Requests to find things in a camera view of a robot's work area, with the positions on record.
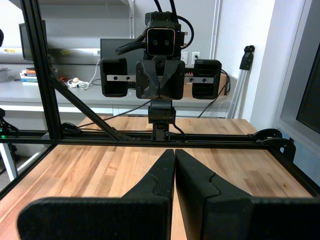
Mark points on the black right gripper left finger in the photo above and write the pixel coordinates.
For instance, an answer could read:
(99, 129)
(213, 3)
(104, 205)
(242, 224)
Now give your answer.
(100, 217)

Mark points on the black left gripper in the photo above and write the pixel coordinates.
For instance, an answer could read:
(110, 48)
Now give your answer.
(113, 67)

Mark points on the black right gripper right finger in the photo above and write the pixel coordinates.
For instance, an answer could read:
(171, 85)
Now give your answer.
(250, 220)

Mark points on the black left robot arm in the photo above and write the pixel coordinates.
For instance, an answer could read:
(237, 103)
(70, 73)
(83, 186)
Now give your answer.
(161, 115)

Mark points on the black computer monitor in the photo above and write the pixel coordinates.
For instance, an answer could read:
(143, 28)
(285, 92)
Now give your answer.
(310, 95)
(25, 42)
(117, 50)

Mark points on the grey office desk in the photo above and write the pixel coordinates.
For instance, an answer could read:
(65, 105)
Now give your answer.
(62, 97)

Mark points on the aluminium tripod with black head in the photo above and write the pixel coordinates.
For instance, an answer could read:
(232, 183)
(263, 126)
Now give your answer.
(246, 60)

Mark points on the stack of books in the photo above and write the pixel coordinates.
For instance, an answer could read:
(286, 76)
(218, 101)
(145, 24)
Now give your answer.
(28, 76)

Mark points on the white wall outlet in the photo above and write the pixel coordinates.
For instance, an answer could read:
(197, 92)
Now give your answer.
(184, 55)
(195, 57)

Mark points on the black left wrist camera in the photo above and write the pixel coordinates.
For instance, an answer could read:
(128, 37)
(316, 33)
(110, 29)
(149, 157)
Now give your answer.
(160, 41)

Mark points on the black aluminium table frame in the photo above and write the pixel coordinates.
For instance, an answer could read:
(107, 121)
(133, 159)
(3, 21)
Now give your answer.
(100, 140)

